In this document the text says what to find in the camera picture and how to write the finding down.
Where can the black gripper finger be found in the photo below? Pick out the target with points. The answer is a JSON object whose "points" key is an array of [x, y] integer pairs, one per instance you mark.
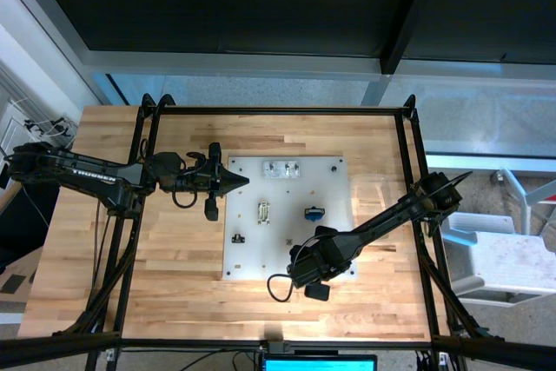
{"points": [[232, 175], [232, 185]]}

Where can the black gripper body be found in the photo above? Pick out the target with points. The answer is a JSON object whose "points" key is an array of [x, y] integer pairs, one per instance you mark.
{"points": [[317, 293], [204, 180]]}

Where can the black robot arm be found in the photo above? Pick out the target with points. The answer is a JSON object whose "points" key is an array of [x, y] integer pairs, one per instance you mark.
{"points": [[391, 214], [95, 175]]}

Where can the grey connector housing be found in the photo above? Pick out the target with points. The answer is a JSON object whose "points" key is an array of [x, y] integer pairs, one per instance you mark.
{"points": [[263, 213]]}

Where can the clear acrylic pin block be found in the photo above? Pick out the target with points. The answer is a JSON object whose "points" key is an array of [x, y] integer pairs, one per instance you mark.
{"points": [[281, 173]]}

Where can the black clamp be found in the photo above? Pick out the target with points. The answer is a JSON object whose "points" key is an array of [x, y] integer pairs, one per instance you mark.
{"points": [[239, 239]]}

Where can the white board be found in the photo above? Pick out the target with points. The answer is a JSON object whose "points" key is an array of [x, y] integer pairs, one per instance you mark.
{"points": [[260, 258]]}

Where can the blue laptop screen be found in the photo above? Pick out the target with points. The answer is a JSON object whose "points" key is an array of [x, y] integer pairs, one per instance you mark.
{"points": [[317, 364]]}

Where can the blue black connector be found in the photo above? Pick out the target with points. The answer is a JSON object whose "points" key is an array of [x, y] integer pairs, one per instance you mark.
{"points": [[314, 213]]}

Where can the clear plastic tub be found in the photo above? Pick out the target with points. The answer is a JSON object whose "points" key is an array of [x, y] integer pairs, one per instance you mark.
{"points": [[369, 188]]}

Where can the white step stool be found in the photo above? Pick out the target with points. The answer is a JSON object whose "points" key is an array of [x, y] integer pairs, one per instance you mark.
{"points": [[512, 258]]}

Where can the brown cardboard box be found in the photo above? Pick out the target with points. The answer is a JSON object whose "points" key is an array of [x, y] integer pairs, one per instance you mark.
{"points": [[19, 266]]}

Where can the small black camera box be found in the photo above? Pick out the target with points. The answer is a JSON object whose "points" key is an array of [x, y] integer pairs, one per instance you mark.
{"points": [[278, 347]]}

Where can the black aluminium frame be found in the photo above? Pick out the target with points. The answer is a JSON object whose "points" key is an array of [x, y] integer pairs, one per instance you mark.
{"points": [[278, 110]]}

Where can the white metal chair frame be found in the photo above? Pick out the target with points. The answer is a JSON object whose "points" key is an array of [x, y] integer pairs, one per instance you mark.
{"points": [[526, 214]]}

